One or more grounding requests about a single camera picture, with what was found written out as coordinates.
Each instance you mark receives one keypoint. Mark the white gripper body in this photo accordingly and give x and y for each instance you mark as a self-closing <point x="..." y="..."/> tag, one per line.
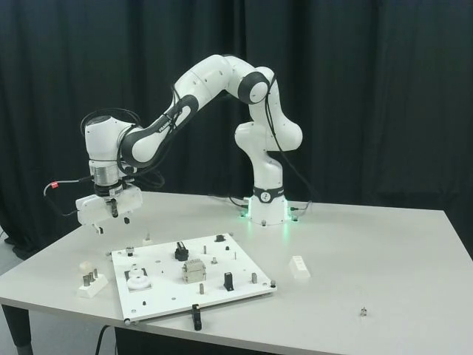
<point x="92" y="209"/>

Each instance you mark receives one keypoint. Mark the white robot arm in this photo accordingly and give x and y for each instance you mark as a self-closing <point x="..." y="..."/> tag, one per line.
<point x="258" y="148"/>

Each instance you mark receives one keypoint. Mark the dark grey cylindrical sensor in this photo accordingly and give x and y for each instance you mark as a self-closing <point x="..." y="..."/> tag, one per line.
<point x="114" y="209"/>

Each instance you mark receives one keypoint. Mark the white small gear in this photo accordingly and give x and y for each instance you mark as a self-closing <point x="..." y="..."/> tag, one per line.
<point x="85" y="267"/>

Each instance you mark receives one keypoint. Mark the white medium gear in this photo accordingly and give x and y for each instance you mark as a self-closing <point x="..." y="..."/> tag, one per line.
<point x="136" y="274"/>

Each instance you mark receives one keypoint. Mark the white peg holder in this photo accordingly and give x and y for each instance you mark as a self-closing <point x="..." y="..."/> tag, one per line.
<point x="92" y="290"/>

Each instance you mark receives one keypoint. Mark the white large gear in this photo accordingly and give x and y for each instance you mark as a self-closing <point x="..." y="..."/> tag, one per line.
<point x="138" y="285"/>

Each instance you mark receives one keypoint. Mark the white task board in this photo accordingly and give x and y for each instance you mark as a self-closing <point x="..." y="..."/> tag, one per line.
<point x="166" y="296"/>

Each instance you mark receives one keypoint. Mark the metal square peg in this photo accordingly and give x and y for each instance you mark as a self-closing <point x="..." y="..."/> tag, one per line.
<point x="201" y="288"/>
<point x="254" y="278"/>

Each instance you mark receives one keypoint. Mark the black USB plug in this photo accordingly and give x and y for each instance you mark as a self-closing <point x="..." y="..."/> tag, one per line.
<point x="228" y="282"/>

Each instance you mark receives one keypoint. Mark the black table leg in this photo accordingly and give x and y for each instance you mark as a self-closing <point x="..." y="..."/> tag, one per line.
<point x="16" y="327"/>

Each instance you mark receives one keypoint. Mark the black curtain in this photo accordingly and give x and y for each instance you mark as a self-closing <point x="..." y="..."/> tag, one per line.
<point x="74" y="55"/>

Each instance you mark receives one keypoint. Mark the white holder with holes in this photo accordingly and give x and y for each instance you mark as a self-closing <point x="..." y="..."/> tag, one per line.
<point x="300" y="267"/>

